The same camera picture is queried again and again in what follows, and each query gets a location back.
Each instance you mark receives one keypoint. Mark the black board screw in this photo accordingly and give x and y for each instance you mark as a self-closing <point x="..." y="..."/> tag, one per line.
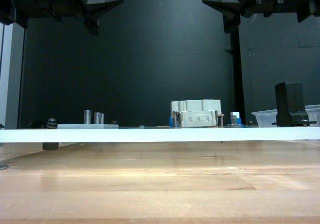
<point x="114" y="122"/>
<point x="250" y="123"/>

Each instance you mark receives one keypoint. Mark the black rubber board foot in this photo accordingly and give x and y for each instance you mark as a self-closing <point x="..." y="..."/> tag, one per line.
<point x="50" y="146"/>

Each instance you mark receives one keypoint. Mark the small blue white socket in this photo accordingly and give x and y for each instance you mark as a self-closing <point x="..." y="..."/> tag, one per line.
<point x="235" y="114"/>

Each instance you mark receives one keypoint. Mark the black connector housing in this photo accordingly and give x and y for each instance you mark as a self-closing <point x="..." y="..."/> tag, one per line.
<point x="290" y="101"/>

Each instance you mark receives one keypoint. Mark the blue plastic connector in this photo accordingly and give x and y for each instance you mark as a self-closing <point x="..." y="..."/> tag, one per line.
<point x="171" y="122"/>

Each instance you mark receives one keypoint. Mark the silver metal bar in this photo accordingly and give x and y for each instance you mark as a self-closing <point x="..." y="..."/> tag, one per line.
<point x="97" y="118"/>
<point x="233" y="121"/>
<point x="87" y="117"/>
<point x="102" y="120"/>

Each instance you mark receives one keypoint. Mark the beige connector housing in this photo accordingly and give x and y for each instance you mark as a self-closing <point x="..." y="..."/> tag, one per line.
<point x="197" y="120"/>

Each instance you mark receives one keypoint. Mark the clear plastic tub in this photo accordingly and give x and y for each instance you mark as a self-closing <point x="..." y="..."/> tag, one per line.
<point x="265" y="118"/>

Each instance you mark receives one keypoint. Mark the black threaded set screw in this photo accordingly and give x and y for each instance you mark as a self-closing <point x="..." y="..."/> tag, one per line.
<point x="52" y="123"/>

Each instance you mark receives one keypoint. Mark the white task board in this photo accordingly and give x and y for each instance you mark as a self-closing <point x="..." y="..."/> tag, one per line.
<point x="160" y="135"/>

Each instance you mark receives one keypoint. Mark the grey metal bar holder plate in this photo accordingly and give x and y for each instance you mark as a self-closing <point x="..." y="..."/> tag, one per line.
<point x="75" y="126"/>

